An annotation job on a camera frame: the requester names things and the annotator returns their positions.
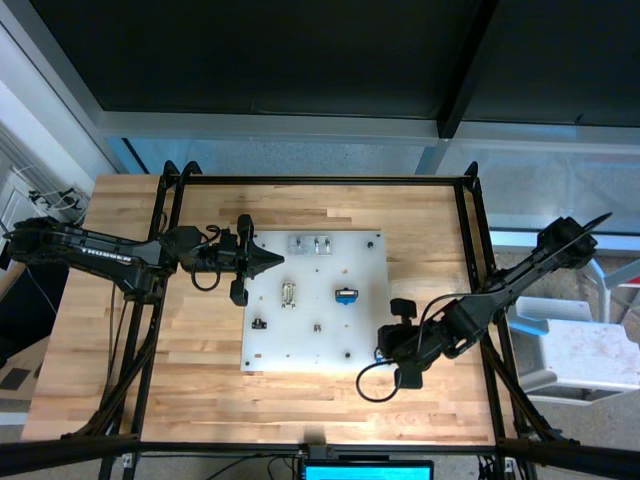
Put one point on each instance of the white plastic step stool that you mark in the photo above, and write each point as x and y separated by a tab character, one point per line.
585	350

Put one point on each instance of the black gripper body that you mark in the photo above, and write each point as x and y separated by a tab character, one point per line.
245	225
410	377

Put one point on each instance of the small black connector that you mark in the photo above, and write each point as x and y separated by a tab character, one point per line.
259	324

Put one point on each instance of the black foam pad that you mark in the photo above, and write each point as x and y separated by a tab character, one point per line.
12	378

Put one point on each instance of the blue connector housing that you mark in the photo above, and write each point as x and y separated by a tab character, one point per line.
345	299

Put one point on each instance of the screen with blue display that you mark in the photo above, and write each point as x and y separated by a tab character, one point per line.
365	472

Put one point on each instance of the brown cardboard sheet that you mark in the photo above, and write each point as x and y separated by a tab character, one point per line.
30	357

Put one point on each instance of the silver metal clamp block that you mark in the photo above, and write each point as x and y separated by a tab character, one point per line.
305	251

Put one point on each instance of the black aluminium frame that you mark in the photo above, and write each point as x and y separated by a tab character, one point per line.
325	181

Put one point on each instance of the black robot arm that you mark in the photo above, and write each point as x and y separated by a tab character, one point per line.
475	320
105	252

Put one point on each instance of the white plastic board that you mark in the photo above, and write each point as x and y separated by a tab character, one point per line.
300	345

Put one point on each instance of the red and white chair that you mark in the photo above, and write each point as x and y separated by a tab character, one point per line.
627	274

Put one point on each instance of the beige multi-pin connector housing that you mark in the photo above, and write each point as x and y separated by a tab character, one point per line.
289	294

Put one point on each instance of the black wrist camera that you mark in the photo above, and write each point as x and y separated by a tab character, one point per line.
227	247

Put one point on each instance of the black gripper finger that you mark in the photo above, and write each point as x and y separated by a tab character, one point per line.
262	265
390	350
390	334
262	252

